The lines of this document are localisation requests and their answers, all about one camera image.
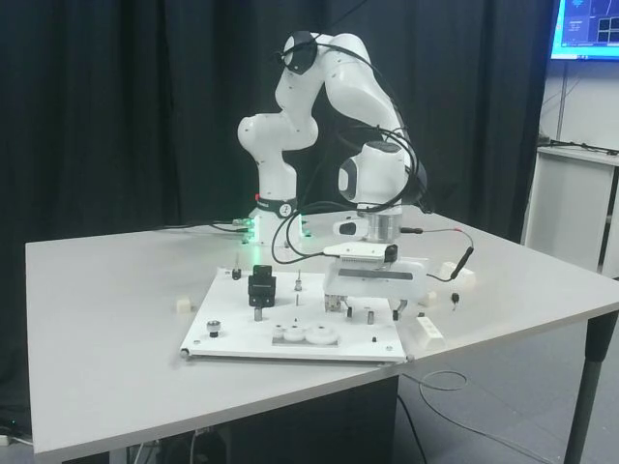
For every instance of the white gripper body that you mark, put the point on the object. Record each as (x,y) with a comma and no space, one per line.
(377,285)

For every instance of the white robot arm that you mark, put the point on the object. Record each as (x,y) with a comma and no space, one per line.
(358,87)

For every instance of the long white peg holder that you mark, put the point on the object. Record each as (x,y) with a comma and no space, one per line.
(430,332)

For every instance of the short metal square peg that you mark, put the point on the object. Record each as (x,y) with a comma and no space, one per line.
(258,315)

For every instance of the small white cube holder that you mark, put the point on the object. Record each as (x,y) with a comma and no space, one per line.
(185,307)
(428,298)

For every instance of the white large gear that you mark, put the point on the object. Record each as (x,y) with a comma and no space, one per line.
(316,333)

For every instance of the metal BNC plug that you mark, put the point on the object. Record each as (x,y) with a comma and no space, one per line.
(298,281)

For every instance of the white medium gear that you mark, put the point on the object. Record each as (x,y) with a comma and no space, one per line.
(293,335)

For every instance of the white small gear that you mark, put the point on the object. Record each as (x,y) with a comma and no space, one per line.
(278,333)

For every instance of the large white block holder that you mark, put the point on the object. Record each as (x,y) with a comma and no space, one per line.
(465,278)

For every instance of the thin black rod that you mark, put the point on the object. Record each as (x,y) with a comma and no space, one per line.
(462,263)

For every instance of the white task board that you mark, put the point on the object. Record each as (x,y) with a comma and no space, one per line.
(232,333)

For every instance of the white cabinet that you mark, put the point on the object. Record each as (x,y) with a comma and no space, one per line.
(570,217)

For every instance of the dark grey table leg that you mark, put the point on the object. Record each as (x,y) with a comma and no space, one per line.
(587,386)

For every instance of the black curtain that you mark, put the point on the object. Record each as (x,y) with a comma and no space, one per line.
(121,96)

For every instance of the blue screen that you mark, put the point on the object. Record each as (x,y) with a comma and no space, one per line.
(587,29)

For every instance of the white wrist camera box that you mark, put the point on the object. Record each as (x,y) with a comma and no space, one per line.
(358,251)

